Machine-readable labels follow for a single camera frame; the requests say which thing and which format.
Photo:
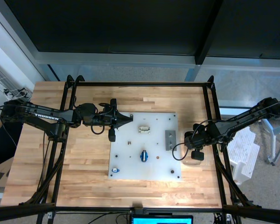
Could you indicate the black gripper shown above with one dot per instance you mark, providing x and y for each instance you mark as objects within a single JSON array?
[
  {"x": 198, "y": 156},
  {"x": 112, "y": 136}
]

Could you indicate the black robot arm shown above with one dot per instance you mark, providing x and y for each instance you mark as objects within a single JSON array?
[
  {"x": 238, "y": 126},
  {"x": 46, "y": 116}
]

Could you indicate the clear plastic tub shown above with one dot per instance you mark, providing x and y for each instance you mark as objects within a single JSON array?
[{"x": 196, "y": 164}]

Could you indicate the beige connector housing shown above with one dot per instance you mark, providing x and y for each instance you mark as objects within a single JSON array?
[{"x": 144, "y": 130}]

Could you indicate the grey metal block with holes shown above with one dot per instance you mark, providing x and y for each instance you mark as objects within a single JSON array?
[{"x": 173, "y": 137}]

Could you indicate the blue round socket with connector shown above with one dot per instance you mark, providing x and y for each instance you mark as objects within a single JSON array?
[{"x": 144, "y": 156}]

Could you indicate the white task board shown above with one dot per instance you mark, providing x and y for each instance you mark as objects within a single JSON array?
[{"x": 130, "y": 165}]

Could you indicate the white foam packing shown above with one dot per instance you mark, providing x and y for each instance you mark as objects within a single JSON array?
[{"x": 245, "y": 158}]

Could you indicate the blue socket with white block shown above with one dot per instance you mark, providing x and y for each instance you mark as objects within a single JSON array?
[{"x": 115, "y": 170}]

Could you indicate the blue laptop screen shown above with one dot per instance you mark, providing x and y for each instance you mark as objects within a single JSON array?
[{"x": 161, "y": 220}]

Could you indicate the grey metal stand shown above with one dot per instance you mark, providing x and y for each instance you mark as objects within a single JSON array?
[{"x": 272, "y": 144}]

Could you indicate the cardboard box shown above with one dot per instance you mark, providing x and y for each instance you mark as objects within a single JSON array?
[{"x": 0, "y": 170}]

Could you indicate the small black camera box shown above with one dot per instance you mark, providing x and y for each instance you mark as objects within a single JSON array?
[{"x": 140, "y": 210}]

